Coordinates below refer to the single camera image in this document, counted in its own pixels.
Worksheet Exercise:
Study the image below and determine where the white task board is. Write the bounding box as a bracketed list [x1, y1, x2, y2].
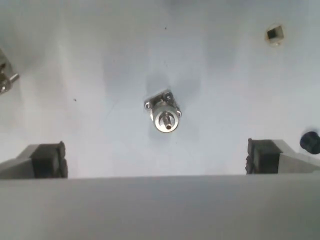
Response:
[0, 0, 320, 180]

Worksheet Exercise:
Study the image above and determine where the black waterproof plug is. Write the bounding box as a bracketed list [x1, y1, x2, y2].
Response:
[299, 129, 320, 155]

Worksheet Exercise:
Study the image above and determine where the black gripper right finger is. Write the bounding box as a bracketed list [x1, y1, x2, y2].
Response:
[245, 137, 320, 176]

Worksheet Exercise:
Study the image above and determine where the metal BNC plug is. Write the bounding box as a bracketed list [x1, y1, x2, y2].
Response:
[152, 106, 182, 133]

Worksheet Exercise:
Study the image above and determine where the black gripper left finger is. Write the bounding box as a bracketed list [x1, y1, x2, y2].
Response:
[0, 141, 69, 180]

